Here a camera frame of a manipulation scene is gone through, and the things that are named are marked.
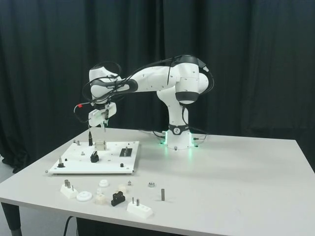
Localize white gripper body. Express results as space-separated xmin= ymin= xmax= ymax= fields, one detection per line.
xmin=88 ymin=102 xmax=117 ymax=126

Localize white peg holder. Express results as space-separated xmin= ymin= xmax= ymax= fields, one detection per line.
xmin=126 ymin=201 xmax=154 ymax=219
xmin=60 ymin=184 xmax=77 ymax=199

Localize white task board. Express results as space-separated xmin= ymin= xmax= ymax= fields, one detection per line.
xmin=46 ymin=140 xmax=140 ymax=176

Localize white large gear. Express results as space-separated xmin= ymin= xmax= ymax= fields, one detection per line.
xmin=76 ymin=191 xmax=93 ymax=203

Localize cream holder block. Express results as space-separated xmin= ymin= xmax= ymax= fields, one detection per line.
xmin=94 ymin=194 xmax=108 ymax=206

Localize black D-SUB plug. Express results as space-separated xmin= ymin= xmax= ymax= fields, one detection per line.
xmin=110 ymin=191 xmax=126 ymax=207

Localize black curtain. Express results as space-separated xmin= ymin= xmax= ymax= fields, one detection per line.
xmin=0 ymin=0 xmax=315 ymax=173

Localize black table leg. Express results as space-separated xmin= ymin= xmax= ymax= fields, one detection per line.
xmin=0 ymin=202 xmax=21 ymax=236

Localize thin black rod on wire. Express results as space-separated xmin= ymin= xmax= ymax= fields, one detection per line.
xmin=73 ymin=103 xmax=94 ymax=147

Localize black cable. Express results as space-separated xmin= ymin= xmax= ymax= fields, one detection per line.
xmin=145 ymin=129 xmax=166 ymax=139
xmin=64 ymin=215 xmax=75 ymax=236
xmin=83 ymin=61 xmax=135 ymax=104
xmin=189 ymin=127 xmax=210 ymax=143
xmin=169 ymin=55 xmax=216 ymax=129

